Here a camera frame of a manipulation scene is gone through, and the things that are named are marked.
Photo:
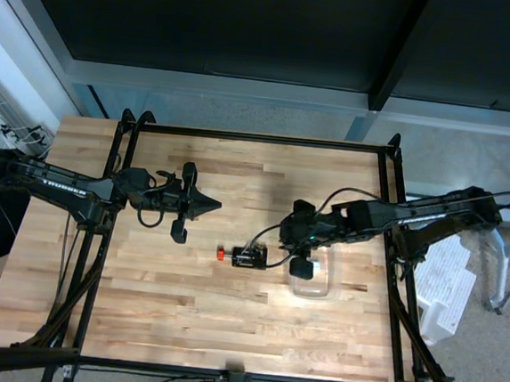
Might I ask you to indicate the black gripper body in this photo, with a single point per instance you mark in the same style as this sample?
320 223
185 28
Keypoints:
188 172
301 268

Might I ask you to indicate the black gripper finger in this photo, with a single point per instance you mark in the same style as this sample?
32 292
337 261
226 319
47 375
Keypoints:
200 209
200 199

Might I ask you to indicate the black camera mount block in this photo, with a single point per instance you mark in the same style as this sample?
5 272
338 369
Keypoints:
235 374

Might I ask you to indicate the black aluminium frame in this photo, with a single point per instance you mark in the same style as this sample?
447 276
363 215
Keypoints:
264 138

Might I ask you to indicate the black clamp with red knob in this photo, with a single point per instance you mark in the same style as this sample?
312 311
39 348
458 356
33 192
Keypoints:
248 263

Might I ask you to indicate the grey metal stand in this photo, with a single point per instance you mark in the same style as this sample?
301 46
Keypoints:
501 275

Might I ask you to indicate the small white block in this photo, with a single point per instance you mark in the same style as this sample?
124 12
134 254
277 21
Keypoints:
318 266

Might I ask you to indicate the clear plastic tub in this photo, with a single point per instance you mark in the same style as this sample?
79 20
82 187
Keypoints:
313 290

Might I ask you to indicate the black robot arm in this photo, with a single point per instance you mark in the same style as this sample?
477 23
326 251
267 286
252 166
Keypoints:
369 216
98 191

